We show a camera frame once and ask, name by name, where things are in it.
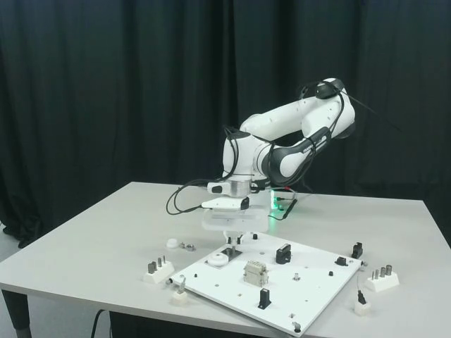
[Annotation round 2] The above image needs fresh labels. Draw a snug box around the dark grey table leg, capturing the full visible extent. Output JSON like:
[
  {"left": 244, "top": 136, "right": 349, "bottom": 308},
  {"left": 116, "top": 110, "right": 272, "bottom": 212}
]
[{"left": 1, "top": 289, "right": 30, "bottom": 338}]

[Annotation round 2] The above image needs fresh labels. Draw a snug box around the thin black rod on wire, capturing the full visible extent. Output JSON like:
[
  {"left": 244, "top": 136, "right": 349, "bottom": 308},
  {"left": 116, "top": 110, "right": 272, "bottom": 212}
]
[{"left": 274, "top": 186, "right": 299, "bottom": 221}]

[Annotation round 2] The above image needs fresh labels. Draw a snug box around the silver wrist ring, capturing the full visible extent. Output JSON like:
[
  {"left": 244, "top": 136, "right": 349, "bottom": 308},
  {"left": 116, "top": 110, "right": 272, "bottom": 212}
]
[{"left": 228, "top": 179, "right": 252, "bottom": 197}]

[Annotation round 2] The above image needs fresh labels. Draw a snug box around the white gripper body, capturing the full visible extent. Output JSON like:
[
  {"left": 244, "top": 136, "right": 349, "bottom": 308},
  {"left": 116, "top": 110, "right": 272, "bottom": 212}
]
[{"left": 201, "top": 210, "right": 266, "bottom": 234}]

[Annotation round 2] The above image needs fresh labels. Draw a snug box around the white square peg holder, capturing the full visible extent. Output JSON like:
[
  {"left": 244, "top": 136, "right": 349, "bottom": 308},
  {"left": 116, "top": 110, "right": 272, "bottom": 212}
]
[{"left": 142, "top": 261, "right": 175, "bottom": 284}]

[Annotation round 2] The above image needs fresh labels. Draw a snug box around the small white sensor box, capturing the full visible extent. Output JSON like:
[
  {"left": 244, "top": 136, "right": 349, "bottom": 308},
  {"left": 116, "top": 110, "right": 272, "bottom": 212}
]
[{"left": 206, "top": 182, "right": 232, "bottom": 195}]

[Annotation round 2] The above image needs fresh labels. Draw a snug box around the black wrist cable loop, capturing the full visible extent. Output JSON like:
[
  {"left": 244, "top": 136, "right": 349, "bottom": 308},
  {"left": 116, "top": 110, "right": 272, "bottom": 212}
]
[{"left": 166, "top": 179, "right": 212, "bottom": 215}]

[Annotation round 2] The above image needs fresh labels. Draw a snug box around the thin black taut cable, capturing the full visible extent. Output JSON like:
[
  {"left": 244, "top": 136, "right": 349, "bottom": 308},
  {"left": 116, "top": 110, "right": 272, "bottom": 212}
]
[{"left": 340, "top": 90, "right": 404, "bottom": 134}]

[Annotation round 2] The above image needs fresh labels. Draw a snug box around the black Ethernet plug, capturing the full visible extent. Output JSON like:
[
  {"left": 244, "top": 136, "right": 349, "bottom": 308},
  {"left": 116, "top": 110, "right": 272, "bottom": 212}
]
[{"left": 355, "top": 276, "right": 366, "bottom": 304}]

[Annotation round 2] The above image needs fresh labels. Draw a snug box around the white round peg holder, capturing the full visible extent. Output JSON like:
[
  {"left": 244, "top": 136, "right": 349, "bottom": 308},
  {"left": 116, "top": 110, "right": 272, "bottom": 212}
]
[{"left": 364, "top": 272, "right": 401, "bottom": 293}]

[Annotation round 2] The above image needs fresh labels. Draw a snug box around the black cable under table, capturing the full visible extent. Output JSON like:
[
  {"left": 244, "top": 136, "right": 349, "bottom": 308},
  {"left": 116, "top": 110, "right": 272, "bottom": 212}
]
[{"left": 92, "top": 308, "right": 111, "bottom": 338}]

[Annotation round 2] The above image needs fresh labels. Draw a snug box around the beige rectangular connector block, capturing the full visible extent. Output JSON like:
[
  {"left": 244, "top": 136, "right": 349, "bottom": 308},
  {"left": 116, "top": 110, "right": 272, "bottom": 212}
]
[{"left": 242, "top": 259, "right": 271, "bottom": 283}]

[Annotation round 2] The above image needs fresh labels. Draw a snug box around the white task board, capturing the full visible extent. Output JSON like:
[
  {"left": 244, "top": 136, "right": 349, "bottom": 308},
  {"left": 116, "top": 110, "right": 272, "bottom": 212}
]
[{"left": 168, "top": 228, "right": 364, "bottom": 334}]

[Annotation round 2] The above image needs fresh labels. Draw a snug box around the black curtain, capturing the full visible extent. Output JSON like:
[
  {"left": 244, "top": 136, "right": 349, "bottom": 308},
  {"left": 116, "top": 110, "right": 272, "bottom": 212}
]
[{"left": 0, "top": 0, "right": 451, "bottom": 249}]

